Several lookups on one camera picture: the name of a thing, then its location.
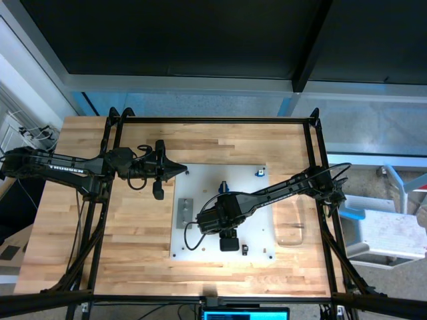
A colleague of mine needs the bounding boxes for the cardboard box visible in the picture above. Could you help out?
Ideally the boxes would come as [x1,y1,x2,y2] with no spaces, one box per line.
[0,222,34,267]

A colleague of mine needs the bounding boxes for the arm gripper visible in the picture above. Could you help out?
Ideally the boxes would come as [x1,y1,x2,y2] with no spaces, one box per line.
[209,196,241,253]
[132,139,187,201]

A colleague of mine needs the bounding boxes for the small black table camera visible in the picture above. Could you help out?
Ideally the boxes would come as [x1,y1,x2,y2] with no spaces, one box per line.
[203,289,220,308]

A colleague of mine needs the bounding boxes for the black aluminium frame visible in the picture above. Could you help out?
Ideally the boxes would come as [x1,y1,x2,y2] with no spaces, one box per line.
[0,106,427,320]

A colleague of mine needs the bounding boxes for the white step stool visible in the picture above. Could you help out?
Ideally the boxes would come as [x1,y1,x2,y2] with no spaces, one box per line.
[345,196,427,269]

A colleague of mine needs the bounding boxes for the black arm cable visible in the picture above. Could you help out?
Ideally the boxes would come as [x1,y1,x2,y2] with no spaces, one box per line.
[183,221,209,251]
[127,173,149,191]

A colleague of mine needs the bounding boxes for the grey metal plate with pegs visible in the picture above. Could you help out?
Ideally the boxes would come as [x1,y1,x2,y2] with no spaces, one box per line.
[175,197,195,230]

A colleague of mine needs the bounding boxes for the clear plastic tub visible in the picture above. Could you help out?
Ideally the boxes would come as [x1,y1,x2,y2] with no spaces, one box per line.
[274,196,306,248]

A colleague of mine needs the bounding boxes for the white plastic board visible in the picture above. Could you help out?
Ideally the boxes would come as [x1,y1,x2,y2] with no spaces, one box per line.
[169,163,276,262]

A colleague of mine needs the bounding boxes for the bundle of room cables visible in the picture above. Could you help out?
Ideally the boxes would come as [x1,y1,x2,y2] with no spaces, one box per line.
[16,123,57,143]

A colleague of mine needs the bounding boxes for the laptop screen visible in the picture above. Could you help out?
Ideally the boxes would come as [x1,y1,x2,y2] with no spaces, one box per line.
[199,307,290,320]

